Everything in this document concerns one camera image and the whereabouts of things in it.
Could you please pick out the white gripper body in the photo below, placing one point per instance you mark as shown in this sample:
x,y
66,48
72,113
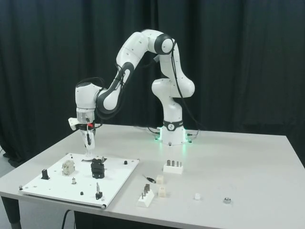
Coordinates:
x,y
83,134

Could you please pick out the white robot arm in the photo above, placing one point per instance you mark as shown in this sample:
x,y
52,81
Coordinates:
x,y
171,107

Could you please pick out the white small gear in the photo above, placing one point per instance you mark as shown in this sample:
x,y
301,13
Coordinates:
x,y
197,196

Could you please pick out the thin black rod red tag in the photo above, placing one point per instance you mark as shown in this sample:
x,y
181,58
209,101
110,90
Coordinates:
x,y
89,139

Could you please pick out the black D-SUB plug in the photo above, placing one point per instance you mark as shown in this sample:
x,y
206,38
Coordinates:
x,y
97,170

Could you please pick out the beige rectangular connector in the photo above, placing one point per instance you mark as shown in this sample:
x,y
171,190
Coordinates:
x,y
68,169

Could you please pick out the metal BNC plug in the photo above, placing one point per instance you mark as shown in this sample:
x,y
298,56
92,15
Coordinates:
x,y
74,181

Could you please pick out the white task board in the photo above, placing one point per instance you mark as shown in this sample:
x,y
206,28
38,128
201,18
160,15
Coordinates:
x,y
59,187

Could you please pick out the medium metal square peg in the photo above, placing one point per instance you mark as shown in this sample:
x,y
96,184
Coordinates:
x,y
144,191

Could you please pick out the large metal square peg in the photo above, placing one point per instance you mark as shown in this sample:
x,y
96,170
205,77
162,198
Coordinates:
x,y
147,188

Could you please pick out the white square peg holder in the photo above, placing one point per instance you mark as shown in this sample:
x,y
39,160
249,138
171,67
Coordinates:
x,y
145,201

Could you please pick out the cream cube holder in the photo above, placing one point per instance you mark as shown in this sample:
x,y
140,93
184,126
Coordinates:
x,y
162,192
160,179

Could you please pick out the large metal round peg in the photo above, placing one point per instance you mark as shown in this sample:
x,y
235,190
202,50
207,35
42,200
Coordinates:
x,y
168,163

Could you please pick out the medium metal round peg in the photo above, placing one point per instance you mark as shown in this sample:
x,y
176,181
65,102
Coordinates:
x,y
173,163

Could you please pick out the white round peg holder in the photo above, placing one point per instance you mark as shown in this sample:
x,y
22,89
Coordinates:
x,y
172,169

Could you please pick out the black curtain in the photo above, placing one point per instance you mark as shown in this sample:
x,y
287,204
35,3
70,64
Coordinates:
x,y
35,59

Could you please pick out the black table leg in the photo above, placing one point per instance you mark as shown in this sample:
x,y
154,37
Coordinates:
x,y
10,212

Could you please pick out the grey metal nut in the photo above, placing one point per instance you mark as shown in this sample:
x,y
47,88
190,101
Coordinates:
x,y
227,200

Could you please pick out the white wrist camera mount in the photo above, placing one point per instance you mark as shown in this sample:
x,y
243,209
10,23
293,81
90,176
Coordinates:
x,y
73,122

